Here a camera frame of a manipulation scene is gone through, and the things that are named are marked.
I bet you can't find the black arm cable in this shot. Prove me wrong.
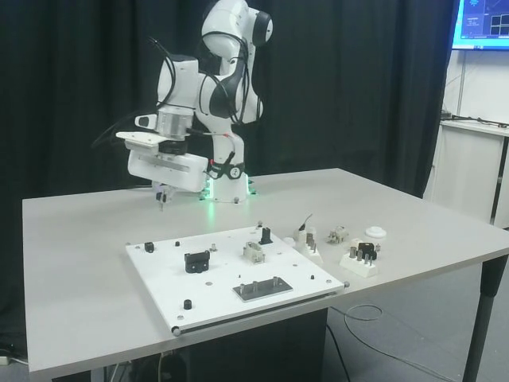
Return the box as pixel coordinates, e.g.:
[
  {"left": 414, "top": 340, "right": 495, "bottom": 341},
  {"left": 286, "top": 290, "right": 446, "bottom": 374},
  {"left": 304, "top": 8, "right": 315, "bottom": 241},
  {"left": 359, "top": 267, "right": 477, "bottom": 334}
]
[{"left": 91, "top": 35, "right": 255, "bottom": 149}]

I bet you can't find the white cabinet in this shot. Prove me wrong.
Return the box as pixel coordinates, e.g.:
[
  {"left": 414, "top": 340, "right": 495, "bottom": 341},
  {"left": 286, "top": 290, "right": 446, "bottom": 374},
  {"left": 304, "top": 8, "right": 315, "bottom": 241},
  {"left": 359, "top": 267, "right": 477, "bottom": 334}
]
[{"left": 423, "top": 119, "right": 509, "bottom": 230}]

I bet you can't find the thin black rod on wire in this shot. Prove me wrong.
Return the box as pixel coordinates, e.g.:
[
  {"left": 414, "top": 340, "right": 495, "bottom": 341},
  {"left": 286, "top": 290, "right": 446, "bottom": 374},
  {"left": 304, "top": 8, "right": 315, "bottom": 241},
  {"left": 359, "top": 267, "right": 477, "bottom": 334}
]
[{"left": 188, "top": 126, "right": 238, "bottom": 172}]

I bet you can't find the silver wrist ring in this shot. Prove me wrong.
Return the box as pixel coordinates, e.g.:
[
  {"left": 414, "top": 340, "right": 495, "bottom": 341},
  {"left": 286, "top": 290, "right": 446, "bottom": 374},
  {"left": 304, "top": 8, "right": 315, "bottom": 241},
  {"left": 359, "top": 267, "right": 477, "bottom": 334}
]
[{"left": 156, "top": 111, "right": 192, "bottom": 141}]

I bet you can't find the black D-SUB plug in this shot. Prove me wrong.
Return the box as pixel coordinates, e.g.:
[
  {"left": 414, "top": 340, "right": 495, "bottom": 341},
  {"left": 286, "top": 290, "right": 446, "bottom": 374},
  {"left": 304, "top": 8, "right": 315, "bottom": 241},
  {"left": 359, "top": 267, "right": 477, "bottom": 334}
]
[{"left": 356, "top": 240, "right": 377, "bottom": 259}]

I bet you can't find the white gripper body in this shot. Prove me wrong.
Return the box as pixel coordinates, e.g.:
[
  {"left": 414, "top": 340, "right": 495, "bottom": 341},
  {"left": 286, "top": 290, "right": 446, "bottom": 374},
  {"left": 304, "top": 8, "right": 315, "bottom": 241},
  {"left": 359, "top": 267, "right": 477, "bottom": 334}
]
[{"left": 126, "top": 150, "right": 209, "bottom": 193}]

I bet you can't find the wide white peg holder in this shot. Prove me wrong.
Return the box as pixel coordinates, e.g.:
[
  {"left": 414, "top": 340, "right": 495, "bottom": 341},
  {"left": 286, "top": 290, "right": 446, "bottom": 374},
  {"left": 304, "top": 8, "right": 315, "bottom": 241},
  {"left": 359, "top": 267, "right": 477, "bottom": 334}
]
[{"left": 338, "top": 252, "right": 379, "bottom": 279}]

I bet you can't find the black table leg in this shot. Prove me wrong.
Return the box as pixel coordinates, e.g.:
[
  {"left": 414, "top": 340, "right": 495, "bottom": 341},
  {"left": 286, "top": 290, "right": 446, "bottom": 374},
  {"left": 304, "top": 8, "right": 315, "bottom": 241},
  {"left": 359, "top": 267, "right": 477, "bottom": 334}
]
[{"left": 463, "top": 254, "right": 509, "bottom": 382}]

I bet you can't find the white task board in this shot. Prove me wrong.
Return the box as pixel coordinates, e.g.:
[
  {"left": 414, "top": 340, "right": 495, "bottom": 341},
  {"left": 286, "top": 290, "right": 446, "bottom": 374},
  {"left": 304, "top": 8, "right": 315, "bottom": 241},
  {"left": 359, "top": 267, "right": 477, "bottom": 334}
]
[{"left": 125, "top": 225, "right": 351, "bottom": 337}]

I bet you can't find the black cabinet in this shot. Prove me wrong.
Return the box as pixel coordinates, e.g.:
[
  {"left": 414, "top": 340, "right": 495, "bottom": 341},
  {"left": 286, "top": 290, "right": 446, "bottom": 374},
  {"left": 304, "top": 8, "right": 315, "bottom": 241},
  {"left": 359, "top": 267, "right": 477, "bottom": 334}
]
[{"left": 105, "top": 308, "right": 331, "bottom": 382}]

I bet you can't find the black curtain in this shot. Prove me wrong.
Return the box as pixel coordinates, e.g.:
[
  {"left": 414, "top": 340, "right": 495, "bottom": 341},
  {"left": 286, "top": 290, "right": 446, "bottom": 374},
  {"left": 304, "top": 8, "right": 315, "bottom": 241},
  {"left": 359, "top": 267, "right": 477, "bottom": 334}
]
[{"left": 0, "top": 0, "right": 460, "bottom": 361}]

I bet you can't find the USB plug with short cable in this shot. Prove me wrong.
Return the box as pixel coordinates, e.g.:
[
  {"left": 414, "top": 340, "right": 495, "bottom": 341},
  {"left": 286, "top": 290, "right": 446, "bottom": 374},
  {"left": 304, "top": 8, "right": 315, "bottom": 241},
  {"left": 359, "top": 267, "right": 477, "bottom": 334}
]
[{"left": 293, "top": 212, "right": 313, "bottom": 240}]

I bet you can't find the blue screen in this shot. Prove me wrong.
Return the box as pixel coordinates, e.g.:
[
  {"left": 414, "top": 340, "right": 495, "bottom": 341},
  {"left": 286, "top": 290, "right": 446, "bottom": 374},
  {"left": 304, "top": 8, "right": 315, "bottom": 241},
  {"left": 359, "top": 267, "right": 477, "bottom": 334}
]
[{"left": 451, "top": 0, "right": 509, "bottom": 51}]

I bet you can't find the grey waterproof plug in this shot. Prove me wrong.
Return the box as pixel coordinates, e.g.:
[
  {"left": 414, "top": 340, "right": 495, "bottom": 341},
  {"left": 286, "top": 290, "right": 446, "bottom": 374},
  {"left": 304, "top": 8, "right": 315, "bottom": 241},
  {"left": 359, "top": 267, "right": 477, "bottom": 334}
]
[{"left": 326, "top": 225, "right": 349, "bottom": 244}]

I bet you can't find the black cable bundle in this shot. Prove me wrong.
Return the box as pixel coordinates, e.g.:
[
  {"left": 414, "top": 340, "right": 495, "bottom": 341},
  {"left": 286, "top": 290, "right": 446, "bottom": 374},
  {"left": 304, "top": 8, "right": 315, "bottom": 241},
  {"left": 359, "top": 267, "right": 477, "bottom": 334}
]
[{"left": 439, "top": 112, "right": 509, "bottom": 129}]

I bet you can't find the wedge-shaped white peg holder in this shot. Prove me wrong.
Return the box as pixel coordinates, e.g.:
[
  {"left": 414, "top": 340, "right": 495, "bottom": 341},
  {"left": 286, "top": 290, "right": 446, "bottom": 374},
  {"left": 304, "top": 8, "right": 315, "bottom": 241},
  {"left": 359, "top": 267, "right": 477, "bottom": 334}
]
[{"left": 293, "top": 234, "right": 324, "bottom": 266}]

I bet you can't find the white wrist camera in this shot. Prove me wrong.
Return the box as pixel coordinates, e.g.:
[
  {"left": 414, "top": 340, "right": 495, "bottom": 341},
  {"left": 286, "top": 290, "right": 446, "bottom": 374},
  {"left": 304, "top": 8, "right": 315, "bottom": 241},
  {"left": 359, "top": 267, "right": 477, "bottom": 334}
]
[{"left": 134, "top": 114, "right": 159, "bottom": 131}]

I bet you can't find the black floor cable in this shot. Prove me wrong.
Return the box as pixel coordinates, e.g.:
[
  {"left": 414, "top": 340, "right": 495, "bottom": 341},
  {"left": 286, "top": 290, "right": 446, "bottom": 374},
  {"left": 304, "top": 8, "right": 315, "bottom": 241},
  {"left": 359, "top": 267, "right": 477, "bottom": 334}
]
[{"left": 325, "top": 324, "right": 359, "bottom": 382}]

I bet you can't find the grey looped floor cable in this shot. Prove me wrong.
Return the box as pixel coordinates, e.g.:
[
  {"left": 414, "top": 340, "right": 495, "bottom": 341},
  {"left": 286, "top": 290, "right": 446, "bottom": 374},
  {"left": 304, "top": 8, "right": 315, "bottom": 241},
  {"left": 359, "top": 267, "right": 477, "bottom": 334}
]
[{"left": 342, "top": 303, "right": 402, "bottom": 382}]

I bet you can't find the white mounting plate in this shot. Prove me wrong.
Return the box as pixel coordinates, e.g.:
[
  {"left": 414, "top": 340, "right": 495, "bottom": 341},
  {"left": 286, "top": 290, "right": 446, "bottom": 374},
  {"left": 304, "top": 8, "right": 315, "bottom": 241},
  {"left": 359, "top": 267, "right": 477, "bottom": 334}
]
[{"left": 115, "top": 131, "right": 165, "bottom": 151}]

